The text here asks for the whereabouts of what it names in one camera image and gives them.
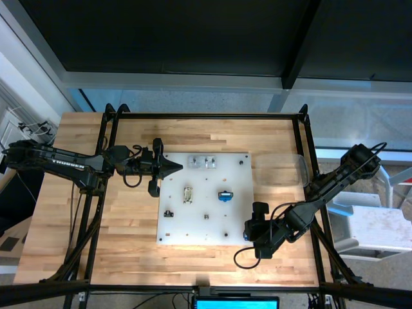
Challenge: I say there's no silver metal clamp block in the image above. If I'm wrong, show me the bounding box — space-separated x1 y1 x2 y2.
187 154 217 170

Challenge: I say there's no white wall cable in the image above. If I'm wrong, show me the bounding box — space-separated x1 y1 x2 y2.
9 108 49 135

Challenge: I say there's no black fabric chair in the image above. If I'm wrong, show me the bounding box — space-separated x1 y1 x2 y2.
0 167 44 236

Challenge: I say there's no black pillar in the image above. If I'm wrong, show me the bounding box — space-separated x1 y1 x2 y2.
281 0 323 90

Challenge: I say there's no clear plastic tub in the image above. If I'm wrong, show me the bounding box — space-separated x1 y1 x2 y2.
254 154 310 188

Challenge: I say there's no black metal frame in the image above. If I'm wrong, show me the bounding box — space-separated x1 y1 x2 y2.
0 102 412 309

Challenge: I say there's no cardboard box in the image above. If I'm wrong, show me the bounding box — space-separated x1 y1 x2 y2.
0 215 33 258

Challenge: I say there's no gripper black cable loop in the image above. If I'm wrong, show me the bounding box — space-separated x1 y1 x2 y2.
234 246 262 269
122 172 144 189

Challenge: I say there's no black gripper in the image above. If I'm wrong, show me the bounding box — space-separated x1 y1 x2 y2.
141 137 184 198
243 201 286 259

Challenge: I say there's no white plastic board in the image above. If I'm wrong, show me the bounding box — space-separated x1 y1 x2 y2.
156 151 258 246

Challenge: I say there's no white metal chair leg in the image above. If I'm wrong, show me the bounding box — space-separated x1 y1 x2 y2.
378 167 412 210

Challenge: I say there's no blue-edged screen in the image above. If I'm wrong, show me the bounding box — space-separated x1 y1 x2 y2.
192 295 280 309

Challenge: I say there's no black wall cable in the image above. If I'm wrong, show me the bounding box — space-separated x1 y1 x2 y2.
17 120 58 136

